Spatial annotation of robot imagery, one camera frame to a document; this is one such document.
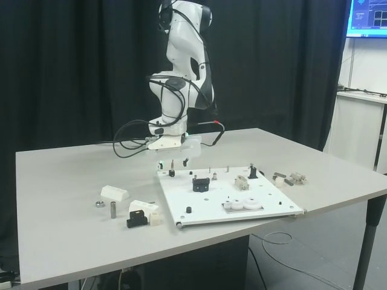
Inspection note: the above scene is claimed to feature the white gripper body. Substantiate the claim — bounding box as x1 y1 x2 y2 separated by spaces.
146 136 203 159

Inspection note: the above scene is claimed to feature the flat white mounting plate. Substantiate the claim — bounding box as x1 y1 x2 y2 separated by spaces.
147 137 181 151

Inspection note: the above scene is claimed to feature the black D-SUB plug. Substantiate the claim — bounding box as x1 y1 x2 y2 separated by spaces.
192 177 210 193
126 210 151 228

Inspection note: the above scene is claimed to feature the white block holder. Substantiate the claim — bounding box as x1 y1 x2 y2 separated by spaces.
128 199 160 214

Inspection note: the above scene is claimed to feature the white task board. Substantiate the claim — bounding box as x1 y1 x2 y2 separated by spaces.
155 166 306 230

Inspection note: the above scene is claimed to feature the long white holder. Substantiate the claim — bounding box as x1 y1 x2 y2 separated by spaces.
100 184 131 202

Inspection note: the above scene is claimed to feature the white large gear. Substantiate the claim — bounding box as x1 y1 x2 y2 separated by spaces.
243 198 261 211

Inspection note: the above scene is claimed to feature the black box under table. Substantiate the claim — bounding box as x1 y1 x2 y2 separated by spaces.
132 235 252 290

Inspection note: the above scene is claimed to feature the metal waterproof plug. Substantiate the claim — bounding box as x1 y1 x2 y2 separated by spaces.
290 172 308 185

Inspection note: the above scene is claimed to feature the black curtain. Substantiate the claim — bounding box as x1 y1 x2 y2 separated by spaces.
0 0 354 272

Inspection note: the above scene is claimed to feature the white cabinet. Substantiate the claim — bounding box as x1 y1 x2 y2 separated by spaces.
331 90 387 176

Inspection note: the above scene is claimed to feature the dark table leg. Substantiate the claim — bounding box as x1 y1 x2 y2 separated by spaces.
353 199 380 290

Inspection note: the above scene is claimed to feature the blue screen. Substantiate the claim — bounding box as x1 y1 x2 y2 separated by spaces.
345 0 387 39

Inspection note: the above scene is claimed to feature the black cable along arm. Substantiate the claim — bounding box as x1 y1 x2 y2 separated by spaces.
149 0 219 121

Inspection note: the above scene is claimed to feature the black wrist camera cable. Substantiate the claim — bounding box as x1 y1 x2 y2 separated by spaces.
112 119 160 158

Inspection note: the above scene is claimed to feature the grey floor cable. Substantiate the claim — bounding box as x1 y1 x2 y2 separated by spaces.
261 231 307 290

